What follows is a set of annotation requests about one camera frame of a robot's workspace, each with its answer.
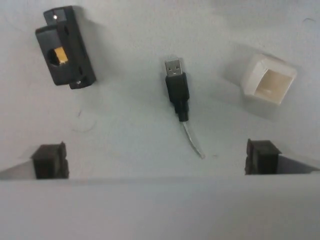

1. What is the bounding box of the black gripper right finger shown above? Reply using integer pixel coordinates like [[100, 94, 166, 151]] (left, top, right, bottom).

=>
[[244, 138, 320, 176]]

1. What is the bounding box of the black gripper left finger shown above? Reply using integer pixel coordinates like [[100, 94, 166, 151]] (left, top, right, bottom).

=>
[[0, 141, 70, 180]]

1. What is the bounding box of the white square plug holder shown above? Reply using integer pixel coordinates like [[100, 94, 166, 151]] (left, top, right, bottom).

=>
[[239, 53, 298, 121]]

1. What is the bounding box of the black USB plug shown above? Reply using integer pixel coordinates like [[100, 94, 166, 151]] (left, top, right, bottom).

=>
[[163, 56, 206, 160]]

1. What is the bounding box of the black D-SUB plug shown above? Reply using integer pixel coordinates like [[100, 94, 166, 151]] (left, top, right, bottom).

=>
[[34, 5, 97, 90]]

